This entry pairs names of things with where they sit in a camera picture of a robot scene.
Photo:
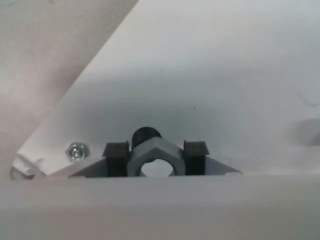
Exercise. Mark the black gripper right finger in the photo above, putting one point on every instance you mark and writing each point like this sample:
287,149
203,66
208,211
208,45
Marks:
196,157

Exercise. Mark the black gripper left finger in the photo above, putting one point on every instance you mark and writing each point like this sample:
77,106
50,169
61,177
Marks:
115,156

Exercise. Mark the silver board corner screw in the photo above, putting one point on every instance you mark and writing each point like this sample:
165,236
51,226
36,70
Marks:
77,152

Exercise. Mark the white task board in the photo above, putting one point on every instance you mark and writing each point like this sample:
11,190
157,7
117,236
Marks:
175,75

